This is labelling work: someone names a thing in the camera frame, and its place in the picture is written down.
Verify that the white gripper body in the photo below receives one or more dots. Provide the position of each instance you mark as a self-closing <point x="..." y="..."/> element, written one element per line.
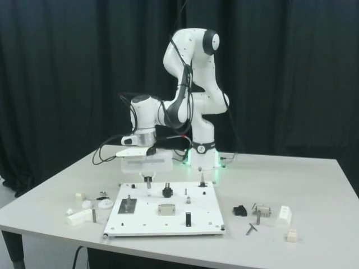
<point x="157" y="165"/>

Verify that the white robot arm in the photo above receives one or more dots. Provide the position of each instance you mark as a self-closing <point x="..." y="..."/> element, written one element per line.
<point x="202" y="131"/>

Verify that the metal square peg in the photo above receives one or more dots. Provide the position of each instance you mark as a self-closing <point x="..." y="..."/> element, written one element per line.
<point x="258" y="218"/>
<point x="94" y="215"/>

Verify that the black waterproof plug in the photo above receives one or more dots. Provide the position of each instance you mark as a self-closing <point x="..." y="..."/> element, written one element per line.
<point x="167" y="192"/>

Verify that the thin black rod red tag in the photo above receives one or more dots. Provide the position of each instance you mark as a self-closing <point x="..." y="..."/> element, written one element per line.
<point x="171" y="137"/>

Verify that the metal BNC plug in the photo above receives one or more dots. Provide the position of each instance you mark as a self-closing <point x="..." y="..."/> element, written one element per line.
<point x="188" y="200"/>

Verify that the metal bolt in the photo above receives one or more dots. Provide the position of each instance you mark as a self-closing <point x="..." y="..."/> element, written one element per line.
<point x="103" y="193"/>

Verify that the white task board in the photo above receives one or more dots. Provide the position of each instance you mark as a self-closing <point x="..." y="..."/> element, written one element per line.
<point x="168" y="221"/>

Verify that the white medium gear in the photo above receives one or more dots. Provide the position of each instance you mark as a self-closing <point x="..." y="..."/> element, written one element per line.
<point x="105" y="205"/>

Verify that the small black flat part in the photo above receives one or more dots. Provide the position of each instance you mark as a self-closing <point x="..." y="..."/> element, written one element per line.
<point x="100" y="198"/>

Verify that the white small gear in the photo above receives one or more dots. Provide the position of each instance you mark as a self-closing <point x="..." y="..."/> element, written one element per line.
<point x="88" y="204"/>

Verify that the small white holder block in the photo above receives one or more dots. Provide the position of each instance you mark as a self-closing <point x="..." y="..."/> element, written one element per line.
<point x="80" y="195"/>
<point x="291" y="235"/>

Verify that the long white holder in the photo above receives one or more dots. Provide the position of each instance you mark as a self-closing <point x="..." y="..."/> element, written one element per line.
<point x="78" y="218"/>

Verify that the tiny white piece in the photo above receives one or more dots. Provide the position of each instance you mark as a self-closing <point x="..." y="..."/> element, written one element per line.
<point x="69" y="212"/>

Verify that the black Ethernet plug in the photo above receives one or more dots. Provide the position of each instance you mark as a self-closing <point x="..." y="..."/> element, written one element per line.
<point x="239" y="210"/>

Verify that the beige D-SUB plug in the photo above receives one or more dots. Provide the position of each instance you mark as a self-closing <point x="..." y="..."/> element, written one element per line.
<point x="262" y="210"/>

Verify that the tall white holder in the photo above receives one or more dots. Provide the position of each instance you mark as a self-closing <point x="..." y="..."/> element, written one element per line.
<point x="283" y="215"/>

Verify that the black curtain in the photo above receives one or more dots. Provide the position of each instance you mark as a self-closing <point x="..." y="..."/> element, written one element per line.
<point x="56" y="56"/>

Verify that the dark table leg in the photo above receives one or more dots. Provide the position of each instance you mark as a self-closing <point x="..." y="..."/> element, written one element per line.
<point x="12" y="249"/>

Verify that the small white camera box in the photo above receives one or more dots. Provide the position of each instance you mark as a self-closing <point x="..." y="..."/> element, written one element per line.
<point x="127" y="140"/>

